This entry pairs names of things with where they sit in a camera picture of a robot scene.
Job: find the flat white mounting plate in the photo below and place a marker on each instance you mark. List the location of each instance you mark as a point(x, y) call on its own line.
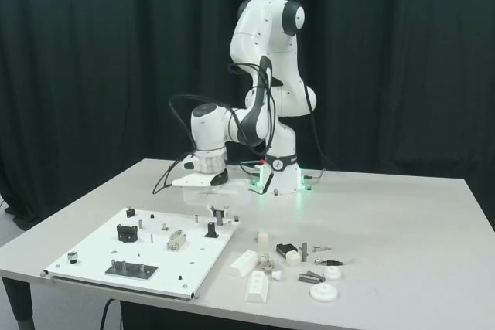
point(189, 181)

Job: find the black D-SUB plug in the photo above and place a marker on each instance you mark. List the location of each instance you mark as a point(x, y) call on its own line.
point(285, 249)

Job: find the small metal round peg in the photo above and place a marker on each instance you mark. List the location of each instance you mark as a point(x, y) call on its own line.
point(304, 252)

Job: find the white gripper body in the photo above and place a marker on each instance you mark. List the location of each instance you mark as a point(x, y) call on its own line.
point(236, 194)

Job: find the black metal bolt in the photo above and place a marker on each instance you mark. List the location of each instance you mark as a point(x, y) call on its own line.
point(71, 257)

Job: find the small white cube holder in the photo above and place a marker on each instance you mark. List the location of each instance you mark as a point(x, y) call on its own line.
point(262, 237)

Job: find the white small gear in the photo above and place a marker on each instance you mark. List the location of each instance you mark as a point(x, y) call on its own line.
point(275, 275)

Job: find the black curtain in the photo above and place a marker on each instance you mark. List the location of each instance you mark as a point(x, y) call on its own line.
point(77, 75)

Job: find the grey metal plug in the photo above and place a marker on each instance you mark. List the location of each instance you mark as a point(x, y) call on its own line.
point(267, 262)

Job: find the white task board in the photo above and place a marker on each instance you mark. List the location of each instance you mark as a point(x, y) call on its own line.
point(96, 245)

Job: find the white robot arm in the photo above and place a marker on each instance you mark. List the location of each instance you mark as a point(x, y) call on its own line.
point(251, 36)

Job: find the white large gear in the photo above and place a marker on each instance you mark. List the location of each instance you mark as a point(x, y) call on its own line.
point(328, 294)

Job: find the metal BNC plug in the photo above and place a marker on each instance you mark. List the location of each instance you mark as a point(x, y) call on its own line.
point(318, 260)

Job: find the large metal round peg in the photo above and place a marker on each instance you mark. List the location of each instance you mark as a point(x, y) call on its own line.
point(304, 277)

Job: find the short metal square peg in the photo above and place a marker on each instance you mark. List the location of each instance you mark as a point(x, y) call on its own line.
point(219, 220)

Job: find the white medium gear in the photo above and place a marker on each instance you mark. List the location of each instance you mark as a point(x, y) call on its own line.
point(333, 275)

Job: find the long white peg holder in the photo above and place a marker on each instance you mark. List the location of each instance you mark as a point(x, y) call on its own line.
point(255, 291)
point(241, 264)

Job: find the silver Ethernet plug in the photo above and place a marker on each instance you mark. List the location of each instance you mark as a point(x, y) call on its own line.
point(321, 248)

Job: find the white plug holder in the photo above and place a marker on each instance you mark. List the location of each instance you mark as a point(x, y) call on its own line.
point(292, 258)

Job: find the dark table leg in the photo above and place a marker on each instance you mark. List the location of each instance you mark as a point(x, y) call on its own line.
point(17, 307)

